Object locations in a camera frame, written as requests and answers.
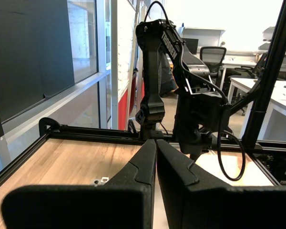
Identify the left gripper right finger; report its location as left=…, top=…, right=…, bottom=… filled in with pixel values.
left=156, top=139, right=286, bottom=229

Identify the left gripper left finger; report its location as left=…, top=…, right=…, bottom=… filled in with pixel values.
left=1, top=139, right=157, bottom=229

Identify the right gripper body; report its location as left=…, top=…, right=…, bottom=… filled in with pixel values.
left=173, top=92, right=230, bottom=155

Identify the white office table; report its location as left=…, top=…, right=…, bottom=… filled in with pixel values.
left=227, top=76, right=286, bottom=143

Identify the black mesh office chair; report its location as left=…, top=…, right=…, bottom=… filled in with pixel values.
left=199, top=46, right=227, bottom=84

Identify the white office desk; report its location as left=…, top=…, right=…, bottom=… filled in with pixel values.
left=220, top=54, right=263, bottom=83

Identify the black computer monitor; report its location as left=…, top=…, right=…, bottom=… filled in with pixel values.
left=182, top=38, right=199, bottom=55

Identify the red partition panel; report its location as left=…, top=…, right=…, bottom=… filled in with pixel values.
left=118, top=77, right=146, bottom=131

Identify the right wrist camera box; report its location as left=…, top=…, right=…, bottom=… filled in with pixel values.
left=189, top=85, right=216, bottom=94

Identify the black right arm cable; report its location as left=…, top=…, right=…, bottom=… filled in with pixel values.
left=144, top=0, right=246, bottom=181

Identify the black aluminium frame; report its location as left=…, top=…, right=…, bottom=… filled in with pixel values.
left=0, top=0, right=286, bottom=198

